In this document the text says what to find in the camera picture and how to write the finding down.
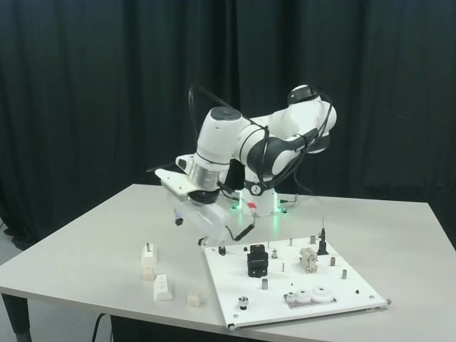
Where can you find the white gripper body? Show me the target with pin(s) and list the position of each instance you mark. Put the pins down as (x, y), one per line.
(206, 224)

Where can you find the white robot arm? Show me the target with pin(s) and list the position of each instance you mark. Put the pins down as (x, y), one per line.
(221, 132)

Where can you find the white long peg holder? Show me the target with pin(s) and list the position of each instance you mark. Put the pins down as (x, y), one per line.
(149, 257)
(162, 288)

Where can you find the flat white mounting plate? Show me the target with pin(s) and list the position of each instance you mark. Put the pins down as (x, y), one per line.
(171, 181)

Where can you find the white task board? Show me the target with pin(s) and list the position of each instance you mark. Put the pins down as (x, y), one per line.
(221, 285)

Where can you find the small cream plug holder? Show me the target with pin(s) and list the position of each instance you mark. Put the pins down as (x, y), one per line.
(196, 299)
(148, 273)

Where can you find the black D-SUB plug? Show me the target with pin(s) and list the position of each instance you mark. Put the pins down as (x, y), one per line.
(256, 261)

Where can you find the metal BNC plug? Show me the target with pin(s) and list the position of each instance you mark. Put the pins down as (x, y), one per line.
(243, 303)

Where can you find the white small gear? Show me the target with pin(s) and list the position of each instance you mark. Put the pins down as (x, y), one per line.
(291, 297)

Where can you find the beige connector block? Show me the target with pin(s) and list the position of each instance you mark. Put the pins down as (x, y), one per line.
(308, 260)

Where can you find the white medium gear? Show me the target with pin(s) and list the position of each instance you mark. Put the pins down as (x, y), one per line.
(303, 296)

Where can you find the black plug with thin pin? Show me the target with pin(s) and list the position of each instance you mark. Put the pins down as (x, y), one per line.
(322, 246)

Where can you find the white large gear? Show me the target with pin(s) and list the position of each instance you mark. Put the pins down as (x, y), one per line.
(322, 295)

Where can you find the black curtain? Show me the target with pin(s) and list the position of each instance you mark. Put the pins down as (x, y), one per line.
(89, 71)

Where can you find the dark table leg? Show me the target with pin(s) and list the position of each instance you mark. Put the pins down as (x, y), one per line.
(16, 317)

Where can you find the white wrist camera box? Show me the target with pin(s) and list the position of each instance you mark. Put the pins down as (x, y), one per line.
(184, 162)

